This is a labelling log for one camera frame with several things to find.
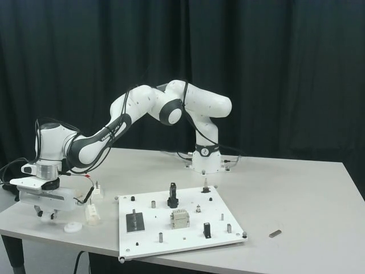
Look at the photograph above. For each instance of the beige waterproof plug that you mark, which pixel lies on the beige waterproof plug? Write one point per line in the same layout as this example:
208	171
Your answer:
178	219

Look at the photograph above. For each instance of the black D-SUB plug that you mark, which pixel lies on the black D-SUB plug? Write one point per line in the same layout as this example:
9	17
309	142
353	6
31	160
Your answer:
172	197

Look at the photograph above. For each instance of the metal BNC plug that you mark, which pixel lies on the metal BNC plug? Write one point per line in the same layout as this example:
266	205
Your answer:
197	208

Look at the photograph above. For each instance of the white cube block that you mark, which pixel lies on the white cube block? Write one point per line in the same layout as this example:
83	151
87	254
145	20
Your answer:
94	222

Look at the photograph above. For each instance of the metal square peg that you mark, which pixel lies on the metal square peg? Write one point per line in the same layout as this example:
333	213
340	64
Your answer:
229	228

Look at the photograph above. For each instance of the black curtains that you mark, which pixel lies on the black curtains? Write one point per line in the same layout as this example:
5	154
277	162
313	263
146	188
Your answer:
85	57

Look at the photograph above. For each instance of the black table leg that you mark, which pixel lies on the black table leg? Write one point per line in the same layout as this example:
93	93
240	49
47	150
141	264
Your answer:
12	254

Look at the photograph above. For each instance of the small metal bar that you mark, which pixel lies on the small metal bar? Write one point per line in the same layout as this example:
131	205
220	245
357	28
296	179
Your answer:
275	233

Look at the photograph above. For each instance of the metal bolt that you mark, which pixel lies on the metal bolt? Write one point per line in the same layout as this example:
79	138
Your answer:
205	185

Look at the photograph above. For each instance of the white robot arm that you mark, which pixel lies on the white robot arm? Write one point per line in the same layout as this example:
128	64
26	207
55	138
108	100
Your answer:
137	100

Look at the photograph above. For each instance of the white peg holder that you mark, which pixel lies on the white peg holder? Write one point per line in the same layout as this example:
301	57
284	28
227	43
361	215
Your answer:
90	212
99	194

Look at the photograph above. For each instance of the white large gear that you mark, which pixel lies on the white large gear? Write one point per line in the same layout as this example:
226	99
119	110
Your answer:
73	227

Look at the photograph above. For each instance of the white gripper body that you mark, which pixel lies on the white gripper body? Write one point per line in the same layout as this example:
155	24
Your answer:
48	199

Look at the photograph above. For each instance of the white task board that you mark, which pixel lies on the white task board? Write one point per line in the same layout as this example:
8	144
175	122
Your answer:
182	242

